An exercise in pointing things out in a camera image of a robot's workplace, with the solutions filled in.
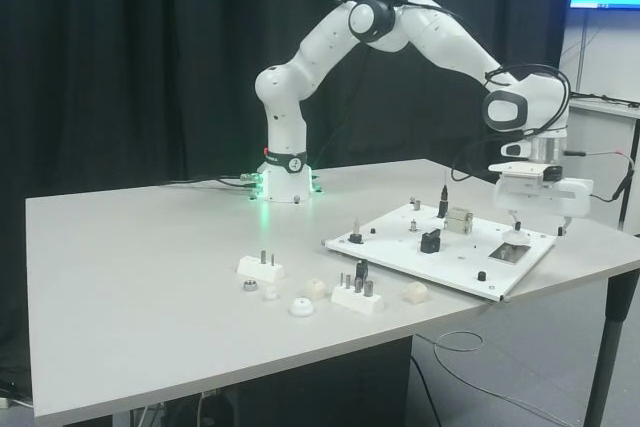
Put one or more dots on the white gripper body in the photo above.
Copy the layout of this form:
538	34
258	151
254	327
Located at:
540	199

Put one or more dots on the white large gear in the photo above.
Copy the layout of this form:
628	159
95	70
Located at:
515	238

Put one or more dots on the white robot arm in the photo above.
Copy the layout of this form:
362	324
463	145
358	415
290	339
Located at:
450	42

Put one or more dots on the white medium gear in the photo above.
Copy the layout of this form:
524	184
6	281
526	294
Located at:
301	307

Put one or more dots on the white task board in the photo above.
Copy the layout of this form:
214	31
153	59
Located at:
450	262

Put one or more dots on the white cabinet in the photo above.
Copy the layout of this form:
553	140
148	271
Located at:
600	122

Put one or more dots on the cream cube-shaped plug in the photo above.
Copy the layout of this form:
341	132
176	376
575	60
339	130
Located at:
316	288
416	293

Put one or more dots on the black table leg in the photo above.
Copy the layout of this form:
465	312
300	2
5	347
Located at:
607	347

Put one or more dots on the black D-SUB plug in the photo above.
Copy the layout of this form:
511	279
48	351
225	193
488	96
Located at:
362	269

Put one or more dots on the thick metal peg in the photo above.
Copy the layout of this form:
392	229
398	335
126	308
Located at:
369	290

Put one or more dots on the white peg holder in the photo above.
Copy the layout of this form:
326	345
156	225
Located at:
357	303
260	271

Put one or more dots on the metal nut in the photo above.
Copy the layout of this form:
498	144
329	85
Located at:
249	285

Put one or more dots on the black curtain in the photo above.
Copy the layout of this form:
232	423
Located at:
125	47

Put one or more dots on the white power strip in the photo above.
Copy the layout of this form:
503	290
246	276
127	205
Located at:
4	402

